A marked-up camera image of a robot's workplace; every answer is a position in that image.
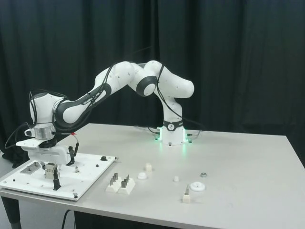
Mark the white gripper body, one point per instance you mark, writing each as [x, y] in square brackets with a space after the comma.
[47, 155]

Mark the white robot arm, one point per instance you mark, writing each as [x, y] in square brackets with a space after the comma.
[119, 76]

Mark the metal BNC plug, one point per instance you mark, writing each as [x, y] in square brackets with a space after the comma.
[76, 169]

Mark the white task board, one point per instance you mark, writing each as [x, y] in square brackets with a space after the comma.
[78, 176]

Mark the thin black rod red tag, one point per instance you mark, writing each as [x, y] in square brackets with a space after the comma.
[76, 148]

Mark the black table leg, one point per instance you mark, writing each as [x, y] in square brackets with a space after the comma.
[10, 211]

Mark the medium metal round peg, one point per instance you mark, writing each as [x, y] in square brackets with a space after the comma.
[113, 180]

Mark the white round peg holder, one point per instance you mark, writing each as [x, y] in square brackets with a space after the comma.
[112, 189]

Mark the large metal round peg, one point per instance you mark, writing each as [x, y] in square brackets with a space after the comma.
[115, 177]

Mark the large metal square peg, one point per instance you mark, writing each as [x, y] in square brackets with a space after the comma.
[123, 184]

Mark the medium metal square peg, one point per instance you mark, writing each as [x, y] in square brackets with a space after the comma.
[125, 181]

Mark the small metal square peg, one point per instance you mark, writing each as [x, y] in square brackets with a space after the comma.
[128, 178]

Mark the white square peg holder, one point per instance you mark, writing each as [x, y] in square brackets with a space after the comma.
[127, 190]

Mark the white medium gear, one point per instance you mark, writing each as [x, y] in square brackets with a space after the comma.
[142, 176]

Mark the white cube holder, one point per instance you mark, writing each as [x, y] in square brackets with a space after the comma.
[148, 167]

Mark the white small gear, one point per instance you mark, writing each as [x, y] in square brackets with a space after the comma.
[175, 179]

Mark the metal bolt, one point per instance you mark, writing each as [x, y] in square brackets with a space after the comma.
[187, 189]

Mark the small white bolt holder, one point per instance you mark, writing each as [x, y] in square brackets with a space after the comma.
[186, 198]

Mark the white large gear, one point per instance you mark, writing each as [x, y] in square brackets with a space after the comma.
[199, 188]

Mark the metal hex nut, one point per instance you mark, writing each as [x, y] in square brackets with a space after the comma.
[203, 174]

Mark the black curtain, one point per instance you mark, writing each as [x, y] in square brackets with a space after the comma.
[226, 47]

